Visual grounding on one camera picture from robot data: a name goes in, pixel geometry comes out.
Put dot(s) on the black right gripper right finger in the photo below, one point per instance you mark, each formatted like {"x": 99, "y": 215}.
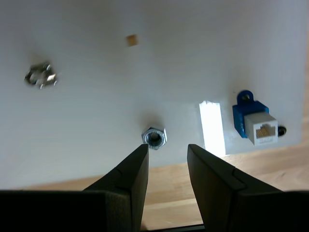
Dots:
{"x": 231, "y": 210}

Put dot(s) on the small black screw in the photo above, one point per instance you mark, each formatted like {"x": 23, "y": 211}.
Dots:
{"x": 281, "y": 130}

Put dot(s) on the blue white ethernet jack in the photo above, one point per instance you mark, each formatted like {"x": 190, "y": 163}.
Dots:
{"x": 241, "y": 116}

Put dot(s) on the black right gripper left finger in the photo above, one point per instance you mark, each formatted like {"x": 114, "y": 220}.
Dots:
{"x": 101, "y": 210}

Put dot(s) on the silver M12 hex nut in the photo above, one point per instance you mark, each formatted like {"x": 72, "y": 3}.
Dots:
{"x": 144, "y": 135}

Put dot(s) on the white plastic board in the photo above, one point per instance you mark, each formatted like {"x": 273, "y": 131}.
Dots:
{"x": 96, "y": 120}

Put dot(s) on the black metal frame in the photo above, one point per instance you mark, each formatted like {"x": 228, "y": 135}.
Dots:
{"x": 173, "y": 229}

